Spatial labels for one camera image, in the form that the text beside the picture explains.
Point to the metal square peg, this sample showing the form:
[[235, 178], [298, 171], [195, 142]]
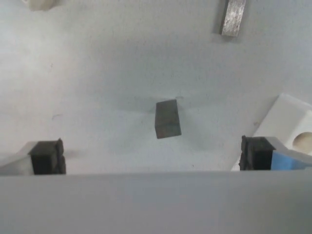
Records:
[[232, 19], [168, 119]]

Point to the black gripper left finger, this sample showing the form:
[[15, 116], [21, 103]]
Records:
[[46, 158]]

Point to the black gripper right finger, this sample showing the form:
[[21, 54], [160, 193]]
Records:
[[258, 156]]

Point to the small white cube holder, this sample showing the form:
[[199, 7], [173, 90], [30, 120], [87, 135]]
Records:
[[290, 114], [40, 3]]

